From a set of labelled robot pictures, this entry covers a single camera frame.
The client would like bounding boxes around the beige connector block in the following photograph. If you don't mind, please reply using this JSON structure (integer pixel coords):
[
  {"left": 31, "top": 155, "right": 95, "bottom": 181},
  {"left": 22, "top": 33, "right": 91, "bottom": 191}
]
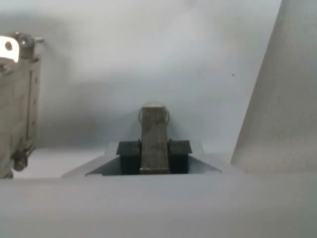
[{"left": 0, "top": 31, "right": 44, "bottom": 179}]

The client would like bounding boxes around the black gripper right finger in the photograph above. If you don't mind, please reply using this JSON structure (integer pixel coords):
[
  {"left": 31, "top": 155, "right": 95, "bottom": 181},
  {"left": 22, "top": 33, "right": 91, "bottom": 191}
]
[{"left": 168, "top": 140, "right": 222, "bottom": 176}]

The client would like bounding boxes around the metal square peg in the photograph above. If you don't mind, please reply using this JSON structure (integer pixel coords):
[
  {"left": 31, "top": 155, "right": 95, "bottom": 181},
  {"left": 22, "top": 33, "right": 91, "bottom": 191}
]
[{"left": 139, "top": 106, "right": 171, "bottom": 175}]

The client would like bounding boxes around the white task board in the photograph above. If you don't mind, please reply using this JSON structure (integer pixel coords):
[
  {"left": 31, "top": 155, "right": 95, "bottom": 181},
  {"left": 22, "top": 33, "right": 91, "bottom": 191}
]
[{"left": 0, "top": 0, "right": 283, "bottom": 179}]

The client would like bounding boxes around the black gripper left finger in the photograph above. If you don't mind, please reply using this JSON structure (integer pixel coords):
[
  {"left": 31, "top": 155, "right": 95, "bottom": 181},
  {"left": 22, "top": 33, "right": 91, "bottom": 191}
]
[{"left": 85, "top": 140, "right": 142, "bottom": 176}]

